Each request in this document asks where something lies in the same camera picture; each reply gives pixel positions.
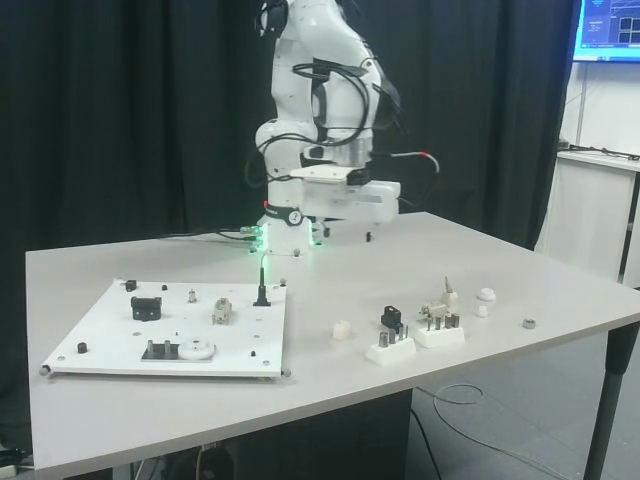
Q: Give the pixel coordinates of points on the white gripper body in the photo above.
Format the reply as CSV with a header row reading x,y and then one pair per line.
x,y
345,202

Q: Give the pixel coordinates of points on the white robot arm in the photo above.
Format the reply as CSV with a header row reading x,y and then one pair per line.
x,y
295,100

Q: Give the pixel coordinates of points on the grey Ethernet plug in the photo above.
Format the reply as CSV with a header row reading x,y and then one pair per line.
x,y
447,284

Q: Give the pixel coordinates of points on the black D-SUB plug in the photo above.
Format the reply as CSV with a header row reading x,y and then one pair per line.
x,y
391,317

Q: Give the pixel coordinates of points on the beige waterproof plug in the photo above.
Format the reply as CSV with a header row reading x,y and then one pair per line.
x,y
430,310

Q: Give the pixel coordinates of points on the small white holder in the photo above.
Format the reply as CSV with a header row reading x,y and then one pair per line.
x,y
341,331

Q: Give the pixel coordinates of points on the metal round peg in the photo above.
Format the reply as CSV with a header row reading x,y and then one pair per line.
x,y
406,334
383,341

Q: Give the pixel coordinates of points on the white peg holder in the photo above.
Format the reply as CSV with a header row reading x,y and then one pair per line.
x,y
442,340
392,355

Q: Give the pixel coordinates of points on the white medium gear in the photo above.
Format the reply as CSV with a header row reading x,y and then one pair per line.
x,y
484,294

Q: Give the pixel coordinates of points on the white small gear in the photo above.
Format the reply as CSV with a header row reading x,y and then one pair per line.
x,y
482,313

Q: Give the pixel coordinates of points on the white large gear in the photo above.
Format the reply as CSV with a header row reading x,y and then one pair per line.
x,y
197,350

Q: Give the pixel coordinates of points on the metal BNC plug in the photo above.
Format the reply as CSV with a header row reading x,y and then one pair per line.
x,y
528,323

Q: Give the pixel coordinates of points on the black curtain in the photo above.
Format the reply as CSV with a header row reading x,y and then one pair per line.
x,y
125,125

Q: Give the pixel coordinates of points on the white cabinet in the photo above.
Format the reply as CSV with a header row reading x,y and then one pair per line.
x,y
595,220

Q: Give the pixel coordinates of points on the white task board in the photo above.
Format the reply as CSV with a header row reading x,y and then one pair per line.
x,y
100,340

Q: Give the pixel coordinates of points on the black table leg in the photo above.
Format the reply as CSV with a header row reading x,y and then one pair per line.
x,y
607,400

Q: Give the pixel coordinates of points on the blue screen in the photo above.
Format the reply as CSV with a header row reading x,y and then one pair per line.
x,y
607,30

